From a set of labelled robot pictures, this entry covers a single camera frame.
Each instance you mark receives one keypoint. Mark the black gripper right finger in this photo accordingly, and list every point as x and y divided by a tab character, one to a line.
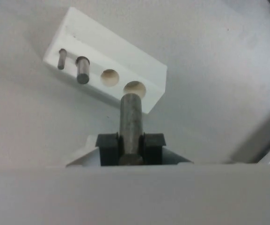
152	150

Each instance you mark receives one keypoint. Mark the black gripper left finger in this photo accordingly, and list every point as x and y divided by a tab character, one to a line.
107	150

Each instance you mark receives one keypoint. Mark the small metal round peg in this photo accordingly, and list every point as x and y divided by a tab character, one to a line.
81	70

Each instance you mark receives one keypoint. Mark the white round peg holder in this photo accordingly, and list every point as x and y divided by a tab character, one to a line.
116	54

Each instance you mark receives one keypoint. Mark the thin metal round peg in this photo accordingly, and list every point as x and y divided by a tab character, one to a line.
61	59

